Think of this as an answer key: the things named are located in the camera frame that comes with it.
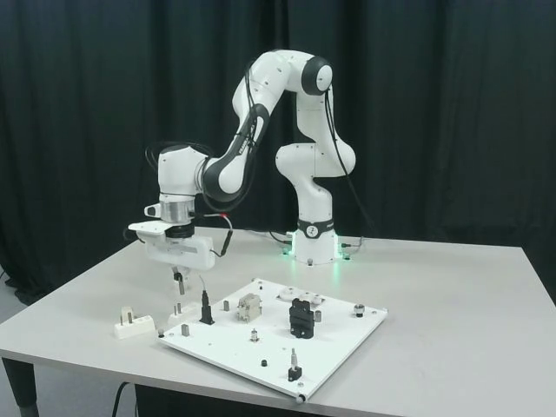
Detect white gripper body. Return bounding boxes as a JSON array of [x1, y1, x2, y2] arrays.
[[145, 236, 215, 268]]

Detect short white peg holder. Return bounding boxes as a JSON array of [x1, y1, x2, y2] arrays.
[[168, 303, 199, 327]]

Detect long white peg holder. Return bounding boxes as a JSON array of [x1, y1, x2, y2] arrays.
[[113, 313, 156, 341]]

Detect black USB plug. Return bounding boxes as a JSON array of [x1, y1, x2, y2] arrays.
[[198, 277, 217, 326]]

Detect grey metal connector block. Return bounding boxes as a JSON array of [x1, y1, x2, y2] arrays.
[[236, 293, 258, 323]]

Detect white task board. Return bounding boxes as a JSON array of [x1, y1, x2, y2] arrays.
[[156, 276, 389, 404]]

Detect black D-SUB plug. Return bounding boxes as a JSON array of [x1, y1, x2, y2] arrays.
[[288, 297, 316, 341]]

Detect black cabinet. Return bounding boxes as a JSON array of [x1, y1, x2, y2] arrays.
[[133, 383, 301, 417]]

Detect black table leg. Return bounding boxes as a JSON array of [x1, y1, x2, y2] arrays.
[[1, 357, 36, 417]]

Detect black curtain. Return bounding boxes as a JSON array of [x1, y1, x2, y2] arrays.
[[0, 0, 556, 288]]

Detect thin black rod on wire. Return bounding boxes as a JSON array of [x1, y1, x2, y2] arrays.
[[189, 211, 234, 257]]

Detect black hanging cable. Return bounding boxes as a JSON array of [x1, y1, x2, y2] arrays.
[[112, 381, 132, 417]]

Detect grey base cable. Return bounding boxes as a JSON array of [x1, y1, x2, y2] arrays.
[[341, 236, 367, 254]]

